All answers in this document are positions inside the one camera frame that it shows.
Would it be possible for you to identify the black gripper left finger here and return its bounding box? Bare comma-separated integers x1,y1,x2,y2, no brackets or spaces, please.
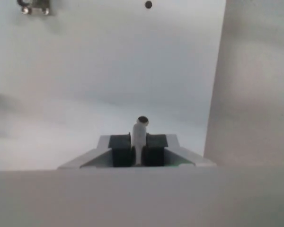
58,134,134,169

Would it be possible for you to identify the white task board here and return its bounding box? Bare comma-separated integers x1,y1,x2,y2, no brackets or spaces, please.
0,0,227,171

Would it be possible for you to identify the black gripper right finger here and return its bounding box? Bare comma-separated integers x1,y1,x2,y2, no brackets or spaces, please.
142,133,217,167

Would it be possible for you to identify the thin metal round peg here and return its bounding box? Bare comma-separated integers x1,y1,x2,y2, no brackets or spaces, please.
132,115,150,166

